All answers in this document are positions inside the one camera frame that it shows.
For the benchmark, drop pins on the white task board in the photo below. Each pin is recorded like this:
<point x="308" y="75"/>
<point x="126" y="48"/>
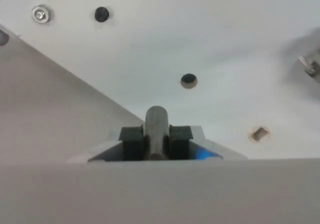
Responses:
<point x="175" y="39"/>

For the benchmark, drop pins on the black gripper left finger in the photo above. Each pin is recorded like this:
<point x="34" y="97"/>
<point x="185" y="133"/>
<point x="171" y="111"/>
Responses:
<point x="131" y="144"/>

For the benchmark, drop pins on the silver socket head screw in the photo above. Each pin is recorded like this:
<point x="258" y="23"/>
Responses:
<point x="40" y="14"/>

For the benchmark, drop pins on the metal square peg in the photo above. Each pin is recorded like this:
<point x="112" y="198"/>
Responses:
<point x="308" y="65"/>

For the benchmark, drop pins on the metal round peg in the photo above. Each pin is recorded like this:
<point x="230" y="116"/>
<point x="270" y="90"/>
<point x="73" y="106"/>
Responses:
<point x="156" y="124"/>

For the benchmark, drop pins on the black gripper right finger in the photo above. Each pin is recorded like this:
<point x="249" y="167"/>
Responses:
<point x="178" y="144"/>

